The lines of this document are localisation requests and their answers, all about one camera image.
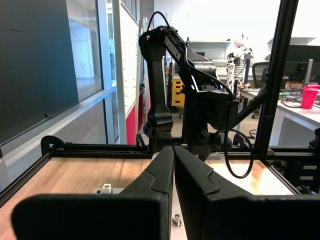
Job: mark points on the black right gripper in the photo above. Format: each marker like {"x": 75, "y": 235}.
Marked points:
{"x": 197, "y": 115}

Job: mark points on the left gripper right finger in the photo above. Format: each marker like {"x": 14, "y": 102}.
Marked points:
{"x": 237, "y": 217}

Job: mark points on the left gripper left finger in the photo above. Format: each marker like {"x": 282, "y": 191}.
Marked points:
{"x": 100, "y": 217}

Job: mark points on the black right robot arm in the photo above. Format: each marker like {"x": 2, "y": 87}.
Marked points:
{"x": 155, "y": 75}

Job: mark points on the clear plastic tub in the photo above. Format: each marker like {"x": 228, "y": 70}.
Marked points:
{"x": 216, "y": 157}

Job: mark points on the small blue white connector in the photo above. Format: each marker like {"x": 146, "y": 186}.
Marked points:
{"x": 106, "y": 187}

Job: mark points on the small metal clamp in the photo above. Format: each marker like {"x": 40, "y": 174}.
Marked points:
{"x": 176, "y": 220}

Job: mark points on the yellow drawer cabinet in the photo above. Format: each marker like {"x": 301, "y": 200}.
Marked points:
{"x": 178, "y": 91}

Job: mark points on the white lattice robot model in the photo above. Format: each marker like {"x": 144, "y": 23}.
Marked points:
{"x": 233, "y": 75}

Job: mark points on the black office chair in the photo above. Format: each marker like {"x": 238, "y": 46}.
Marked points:
{"x": 260, "y": 75}

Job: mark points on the white desk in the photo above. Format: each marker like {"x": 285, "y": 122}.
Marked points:
{"x": 295, "y": 117}

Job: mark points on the grey metal shelf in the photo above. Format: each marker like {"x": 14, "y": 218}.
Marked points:
{"x": 210, "y": 50}

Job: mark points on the whiteboard stand with red panel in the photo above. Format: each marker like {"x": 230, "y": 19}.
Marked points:
{"x": 128, "y": 75}

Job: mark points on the pink plastic cup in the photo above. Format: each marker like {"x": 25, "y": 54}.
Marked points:
{"x": 309, "y": 97}

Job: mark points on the black computer monitor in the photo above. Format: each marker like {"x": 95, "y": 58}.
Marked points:
{"x": 300, "y": 60}

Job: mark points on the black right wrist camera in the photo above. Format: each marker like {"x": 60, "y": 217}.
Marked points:
{"x": 225, "y": 115}

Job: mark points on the black aluminium frame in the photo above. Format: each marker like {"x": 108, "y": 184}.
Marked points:
{"x": 275, "y": 75}

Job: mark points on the grey window frame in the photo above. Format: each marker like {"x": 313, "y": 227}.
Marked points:
{"x": 75, "y": 110}

